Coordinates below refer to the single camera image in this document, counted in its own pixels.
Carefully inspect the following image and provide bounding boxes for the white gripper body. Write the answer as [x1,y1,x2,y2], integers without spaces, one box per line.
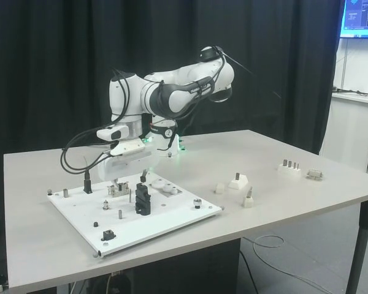
[98,149,161,183]

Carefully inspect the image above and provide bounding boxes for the white sloped peg holder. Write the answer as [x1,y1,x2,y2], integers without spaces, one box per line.
[228,175,250,190]

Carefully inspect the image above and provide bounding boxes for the white four-peg holder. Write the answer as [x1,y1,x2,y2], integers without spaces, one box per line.
[277,164,302,178]

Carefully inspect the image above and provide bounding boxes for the black D-SUB plug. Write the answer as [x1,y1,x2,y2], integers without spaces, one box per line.
[134,183,151,216]

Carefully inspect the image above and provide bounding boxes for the white task board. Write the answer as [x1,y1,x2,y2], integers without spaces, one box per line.
[46,176,225,257]

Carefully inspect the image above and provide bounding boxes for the black curtains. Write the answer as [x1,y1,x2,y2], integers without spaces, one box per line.
[0,0,347,276]

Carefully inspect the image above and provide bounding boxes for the white cabinet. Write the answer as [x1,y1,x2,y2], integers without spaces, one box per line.
[320,91,368,178]

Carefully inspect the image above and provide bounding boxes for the black table leg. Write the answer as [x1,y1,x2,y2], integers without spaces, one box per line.
[345,195,368,294]

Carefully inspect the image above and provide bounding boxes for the blue screen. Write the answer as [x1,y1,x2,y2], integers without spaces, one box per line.
[339,0,368,39]

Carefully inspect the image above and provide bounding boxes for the black rod on wire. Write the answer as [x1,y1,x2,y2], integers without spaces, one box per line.
[83,171,93,195]

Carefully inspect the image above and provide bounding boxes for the black looping cable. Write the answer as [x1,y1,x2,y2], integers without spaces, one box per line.
[59,124,117,176]

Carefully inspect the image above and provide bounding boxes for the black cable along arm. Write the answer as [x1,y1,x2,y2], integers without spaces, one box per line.
[110,45,228,124]

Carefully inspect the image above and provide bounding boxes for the grey floor cable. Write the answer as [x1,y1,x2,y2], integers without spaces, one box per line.
[252,234,358,289]

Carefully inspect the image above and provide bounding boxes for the thin cable behind arm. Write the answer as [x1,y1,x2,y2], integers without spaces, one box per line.
[223,52,283,99]

